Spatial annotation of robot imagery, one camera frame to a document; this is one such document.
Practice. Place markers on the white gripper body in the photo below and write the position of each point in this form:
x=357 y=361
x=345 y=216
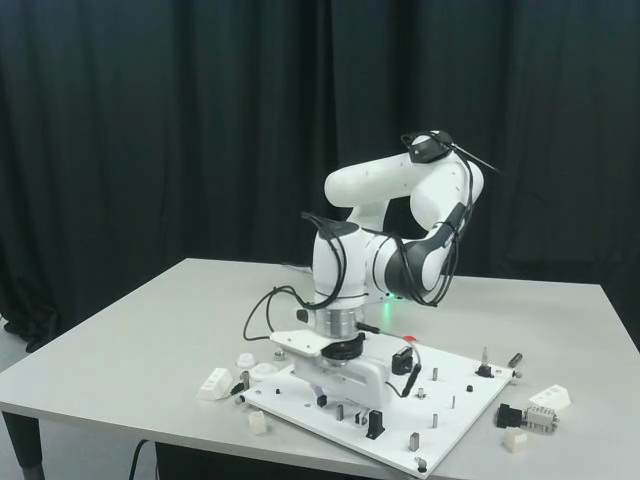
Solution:
x=360 y=380

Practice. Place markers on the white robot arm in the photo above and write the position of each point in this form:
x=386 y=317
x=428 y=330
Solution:
x=360 y=180

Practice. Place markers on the thick metal square peg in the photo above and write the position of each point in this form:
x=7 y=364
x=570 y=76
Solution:
x=415 y=442

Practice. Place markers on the white wedge peg holder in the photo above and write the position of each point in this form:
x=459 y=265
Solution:
x=550 y=398
x=215 y=386

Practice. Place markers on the dark metal round peg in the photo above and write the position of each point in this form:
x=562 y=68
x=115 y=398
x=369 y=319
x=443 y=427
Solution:
x=515 y=359

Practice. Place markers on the flat white plate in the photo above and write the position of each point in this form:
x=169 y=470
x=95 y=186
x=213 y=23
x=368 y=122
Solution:
x=297 y=344

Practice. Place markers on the white large gear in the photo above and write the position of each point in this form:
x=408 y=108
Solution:
x=263 y=375

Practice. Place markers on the metal BNC plug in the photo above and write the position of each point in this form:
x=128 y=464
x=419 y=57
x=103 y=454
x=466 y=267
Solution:
x=422 y=393

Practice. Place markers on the small white holder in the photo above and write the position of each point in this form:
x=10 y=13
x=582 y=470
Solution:
x=515 y=441
x=258 y=423

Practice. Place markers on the small black plug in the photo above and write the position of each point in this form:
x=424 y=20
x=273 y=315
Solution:
x=238 y=390

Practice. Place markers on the white medium gear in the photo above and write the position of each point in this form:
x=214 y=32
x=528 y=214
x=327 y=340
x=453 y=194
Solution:
x=247 y=361

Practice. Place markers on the white task board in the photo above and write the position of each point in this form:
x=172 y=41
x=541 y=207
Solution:
x=465 y=430

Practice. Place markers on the metal bolt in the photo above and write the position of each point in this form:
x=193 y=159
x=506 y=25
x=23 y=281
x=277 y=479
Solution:
x=484 y=357

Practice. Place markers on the black D-SUB plug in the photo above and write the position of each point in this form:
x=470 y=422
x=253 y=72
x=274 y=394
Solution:
x=507 y=416

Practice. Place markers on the grey metal plug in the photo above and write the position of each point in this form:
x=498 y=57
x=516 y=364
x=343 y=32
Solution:
x=536 y=416

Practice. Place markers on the black table leg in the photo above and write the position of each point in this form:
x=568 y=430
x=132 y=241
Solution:
x=22 y=445

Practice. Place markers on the black curtains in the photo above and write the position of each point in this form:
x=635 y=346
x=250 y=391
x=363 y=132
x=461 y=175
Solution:
x=150 y=125

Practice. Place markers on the white camera box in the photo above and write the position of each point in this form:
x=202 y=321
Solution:
x=303 y=315

